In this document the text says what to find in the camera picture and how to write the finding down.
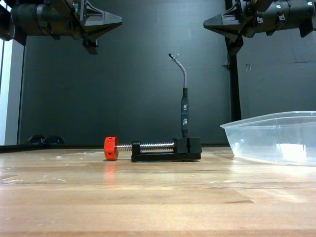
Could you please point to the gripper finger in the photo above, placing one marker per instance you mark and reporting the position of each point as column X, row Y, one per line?
column 227, row 23
column 101, row 22

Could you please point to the clear plastic tub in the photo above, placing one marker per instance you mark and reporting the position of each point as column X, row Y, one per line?
column 259, row 138

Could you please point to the black vise with orange knob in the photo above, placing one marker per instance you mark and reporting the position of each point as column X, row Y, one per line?
column 160, row 156

